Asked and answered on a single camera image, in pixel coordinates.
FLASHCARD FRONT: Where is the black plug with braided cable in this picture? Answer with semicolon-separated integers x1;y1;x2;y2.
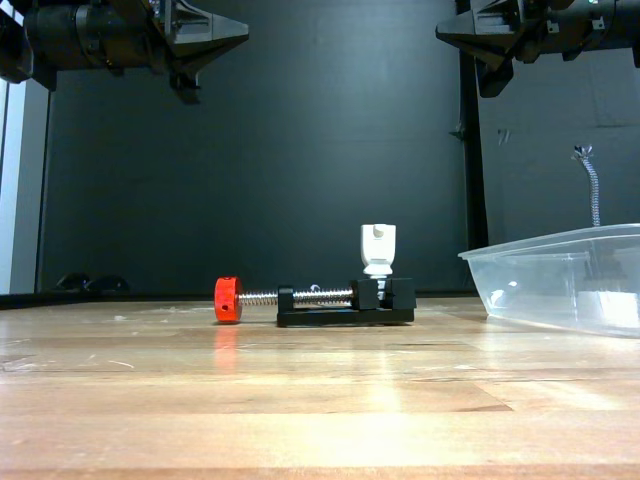
569;143;624;281

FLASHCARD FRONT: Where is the white receptacle socket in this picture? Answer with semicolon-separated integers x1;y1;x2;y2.
359;223;399;301

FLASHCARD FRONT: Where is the black clamp with red knob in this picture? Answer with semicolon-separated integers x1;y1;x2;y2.
214;274;417;329

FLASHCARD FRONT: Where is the clear plastic tub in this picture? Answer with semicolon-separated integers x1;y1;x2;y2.
457;222;640;340

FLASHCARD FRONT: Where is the black curved frame bracket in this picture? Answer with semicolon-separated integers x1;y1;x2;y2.
89;274;131;293
56;272;92;293

